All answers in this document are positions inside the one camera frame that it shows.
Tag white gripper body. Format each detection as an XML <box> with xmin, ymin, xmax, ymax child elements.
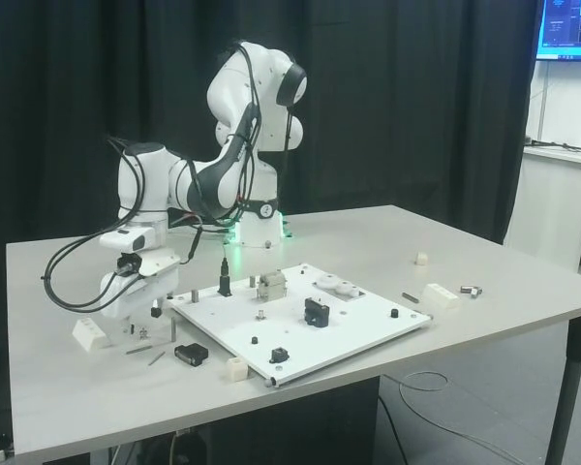
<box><xmin>100</xmin><ymin>263</ymin><xmax>181</xmax><ymax>322</ymax></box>

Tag blue screen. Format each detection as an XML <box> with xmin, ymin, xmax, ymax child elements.
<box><xmin>534</xmin><ymin>0</ymin><xmax>581</xmax><ymax>63</ymax></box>

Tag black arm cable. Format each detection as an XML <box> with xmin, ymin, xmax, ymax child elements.
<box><xmin>193</xmin><ymin>44</ymin><xmax>265</xmax><ymax>229</ymax></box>

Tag white long holder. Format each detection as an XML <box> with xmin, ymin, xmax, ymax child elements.
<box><xmin>72</xmin><ymin>317</ymin><xmax>113</xmax><ymax>352</ymax></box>
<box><xmin>421</xmin><ymin>282</ymin><xmax>462</xmax><ymax>311</ymax></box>

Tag black curtains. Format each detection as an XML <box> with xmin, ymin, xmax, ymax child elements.
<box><xmin>0</xmin><ymin>0</ymin><xmax>548</xmax><ymax>437</ymax></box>

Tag black table leg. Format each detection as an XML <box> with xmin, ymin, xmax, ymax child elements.
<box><xmin>543</xmin><ymin>309</ymin><xmax>581</xmax><ymax>465</ymax></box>

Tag grey floor cable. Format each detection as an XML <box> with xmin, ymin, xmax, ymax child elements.
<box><xmin>398</xmin><ymin>370</ymin><xmax>566</xmax><ymax>462</ymax></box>

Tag white cabinet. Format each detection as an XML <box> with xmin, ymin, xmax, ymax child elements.
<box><xmin>505</xmin><ymin>142</ymin><xmax>581</xmax><ymax>283</ymax></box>

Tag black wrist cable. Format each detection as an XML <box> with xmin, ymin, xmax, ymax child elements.
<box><xmin>40</xmin><ymin>137</ymin><xmax>144</xmax><ymax>312</ymax></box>

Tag white task board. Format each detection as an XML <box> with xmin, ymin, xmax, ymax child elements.
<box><xmin>166</xmin><ymin>263</ymin><xmax>435</xmax><ymax>389</ymax></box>

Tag black D-SUB plug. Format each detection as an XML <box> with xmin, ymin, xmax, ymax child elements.
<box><xmin>173</xmin><ymin>343</ymin><xmax>210</xmax><ymax>367</ymax></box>

